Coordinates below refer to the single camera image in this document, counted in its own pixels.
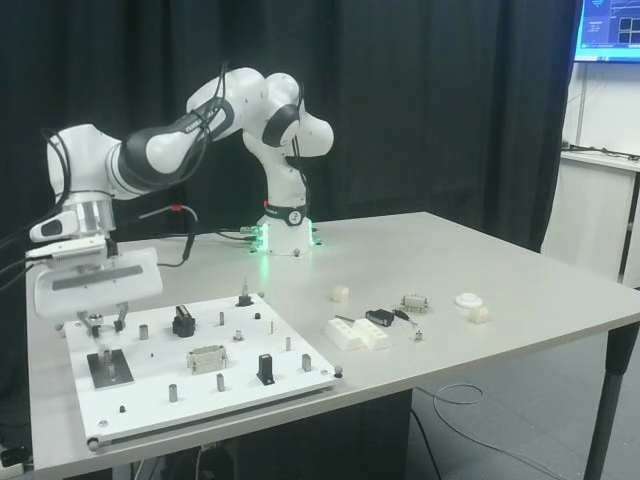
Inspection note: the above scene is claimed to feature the black USB plug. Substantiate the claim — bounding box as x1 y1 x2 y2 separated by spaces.
171 305 197 337

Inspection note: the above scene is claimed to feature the white peg holder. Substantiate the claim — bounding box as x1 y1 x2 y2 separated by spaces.
323 315 393 353

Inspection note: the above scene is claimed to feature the beige metal waterproof plug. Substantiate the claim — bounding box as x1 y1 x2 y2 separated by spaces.
400 293 433 315

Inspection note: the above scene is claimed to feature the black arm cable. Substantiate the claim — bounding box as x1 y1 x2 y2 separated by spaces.
197 59 232 151

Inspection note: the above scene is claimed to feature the black rod cable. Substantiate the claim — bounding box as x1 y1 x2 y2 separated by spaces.
158 205 200 267

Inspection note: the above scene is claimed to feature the thin black rod red tag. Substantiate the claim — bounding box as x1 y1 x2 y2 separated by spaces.
138 203 184 221

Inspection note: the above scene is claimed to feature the black cable on cabinet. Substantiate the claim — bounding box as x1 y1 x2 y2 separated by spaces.
559 143 640 163

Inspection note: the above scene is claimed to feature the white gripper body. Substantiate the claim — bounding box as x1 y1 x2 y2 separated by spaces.
32 246 165 320

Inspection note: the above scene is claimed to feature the grey floor cable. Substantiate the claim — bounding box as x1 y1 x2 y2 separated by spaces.
413 383 507 480

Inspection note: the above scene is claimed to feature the white task board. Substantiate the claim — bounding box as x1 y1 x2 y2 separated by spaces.
60 291 348 442

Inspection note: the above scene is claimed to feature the beige socket connector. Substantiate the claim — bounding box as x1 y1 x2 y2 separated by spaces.
185 346 229 374

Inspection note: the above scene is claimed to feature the black curtain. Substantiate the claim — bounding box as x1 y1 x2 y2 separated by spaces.
0 0 586 254

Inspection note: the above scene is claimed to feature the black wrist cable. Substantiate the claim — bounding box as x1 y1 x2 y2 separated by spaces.
0 219 51 294

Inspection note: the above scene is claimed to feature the black table leg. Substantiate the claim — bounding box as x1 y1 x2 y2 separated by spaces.
583 329 629 480

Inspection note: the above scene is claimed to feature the white cabinet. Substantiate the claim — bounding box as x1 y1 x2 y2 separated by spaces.
541 144 640 289

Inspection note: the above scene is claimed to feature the blue screen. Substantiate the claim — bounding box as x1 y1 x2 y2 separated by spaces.
571 0 640 64

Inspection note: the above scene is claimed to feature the black Ethernet plug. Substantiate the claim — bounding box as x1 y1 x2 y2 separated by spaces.
255 353 278 387

